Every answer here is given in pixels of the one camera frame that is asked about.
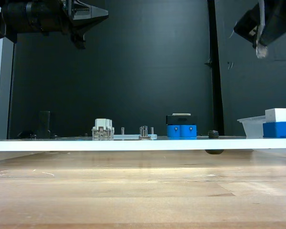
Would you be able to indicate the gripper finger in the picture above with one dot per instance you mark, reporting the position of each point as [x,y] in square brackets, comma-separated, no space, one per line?
[99,13]
[90,25]
[248,23]
[278,19]

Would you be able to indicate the gray connector housing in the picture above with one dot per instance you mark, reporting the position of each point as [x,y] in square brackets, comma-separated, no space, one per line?
[102,130]

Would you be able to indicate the gray side panel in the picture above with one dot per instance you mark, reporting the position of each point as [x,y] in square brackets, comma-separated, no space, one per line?
[0,95]

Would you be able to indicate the clear plastic tub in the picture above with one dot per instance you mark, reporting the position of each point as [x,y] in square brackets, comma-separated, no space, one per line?
[252,128]

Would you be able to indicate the blue socket holder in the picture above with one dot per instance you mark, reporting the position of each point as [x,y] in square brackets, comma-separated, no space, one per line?
[277,130]

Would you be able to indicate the metal clamp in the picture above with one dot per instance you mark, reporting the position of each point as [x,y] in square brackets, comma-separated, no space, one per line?
[144,132]

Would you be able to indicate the black module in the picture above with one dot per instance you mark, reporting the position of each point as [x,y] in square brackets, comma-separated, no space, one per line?
[181,120]

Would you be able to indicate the white board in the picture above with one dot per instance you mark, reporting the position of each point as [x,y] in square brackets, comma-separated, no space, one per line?
[133,146]

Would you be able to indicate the blue two-lobed holder block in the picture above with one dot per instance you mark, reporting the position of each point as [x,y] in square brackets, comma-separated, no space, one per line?
[181,133]

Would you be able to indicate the black rubber foot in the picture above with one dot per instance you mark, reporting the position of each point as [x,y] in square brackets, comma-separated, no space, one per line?
[214,152]

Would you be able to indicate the black bracket post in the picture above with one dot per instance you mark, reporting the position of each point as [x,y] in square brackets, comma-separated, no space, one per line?
[43,124]

